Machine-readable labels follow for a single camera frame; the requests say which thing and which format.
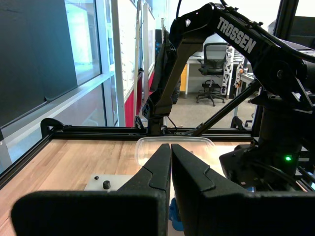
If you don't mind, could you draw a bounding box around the clear plastic tub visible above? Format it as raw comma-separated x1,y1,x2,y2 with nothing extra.
134,136,214,170

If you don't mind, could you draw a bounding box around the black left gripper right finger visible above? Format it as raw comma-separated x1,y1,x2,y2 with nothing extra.
171,144,315,236

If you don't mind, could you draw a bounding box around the white task board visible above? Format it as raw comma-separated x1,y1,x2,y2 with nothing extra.
83,174,138,193

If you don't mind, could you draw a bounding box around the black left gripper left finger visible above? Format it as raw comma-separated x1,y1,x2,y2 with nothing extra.
11,144,172,236

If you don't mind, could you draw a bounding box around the grey window frame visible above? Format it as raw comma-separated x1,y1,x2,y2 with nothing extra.
0,0,158,173

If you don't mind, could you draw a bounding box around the blue and black socket block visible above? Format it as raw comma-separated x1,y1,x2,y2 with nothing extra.
168,196,184,232

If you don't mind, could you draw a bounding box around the black aluminium frame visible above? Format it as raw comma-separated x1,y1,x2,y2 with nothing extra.
0,0,315,195

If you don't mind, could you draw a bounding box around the white lattice column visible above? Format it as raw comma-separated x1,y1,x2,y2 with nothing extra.
220,45,237,98

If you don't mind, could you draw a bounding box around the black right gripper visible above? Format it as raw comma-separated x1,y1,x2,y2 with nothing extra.
220,144,308,192

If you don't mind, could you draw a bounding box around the yellow drawer cabinet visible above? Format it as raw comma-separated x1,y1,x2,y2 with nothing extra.
179,64,188,91

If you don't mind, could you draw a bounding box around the black office chair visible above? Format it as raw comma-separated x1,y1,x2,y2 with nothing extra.
196,42,231,107

